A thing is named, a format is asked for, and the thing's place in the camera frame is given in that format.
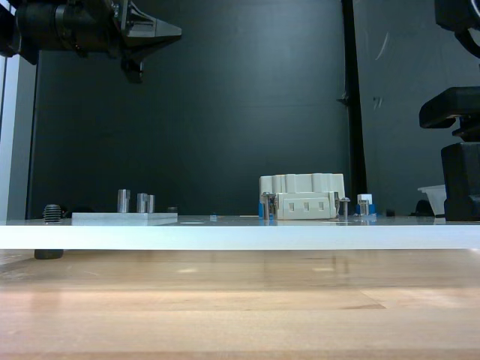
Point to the black upright post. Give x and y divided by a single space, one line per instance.
356 150

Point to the white board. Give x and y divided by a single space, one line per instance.
240 236

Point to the clear plastic tub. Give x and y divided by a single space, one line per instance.
437 198

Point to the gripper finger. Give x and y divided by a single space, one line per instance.
167 33
468 131

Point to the grey window frame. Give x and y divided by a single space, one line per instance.
15 150

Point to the black block fixture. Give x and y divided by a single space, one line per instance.
461 180

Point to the black rubber board foot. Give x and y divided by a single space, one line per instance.
48 255

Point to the beige HAN10E hub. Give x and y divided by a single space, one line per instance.
307 204

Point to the grey metal peg plate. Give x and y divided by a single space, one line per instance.
112 218

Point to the blue white small socket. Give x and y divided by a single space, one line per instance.
365 198

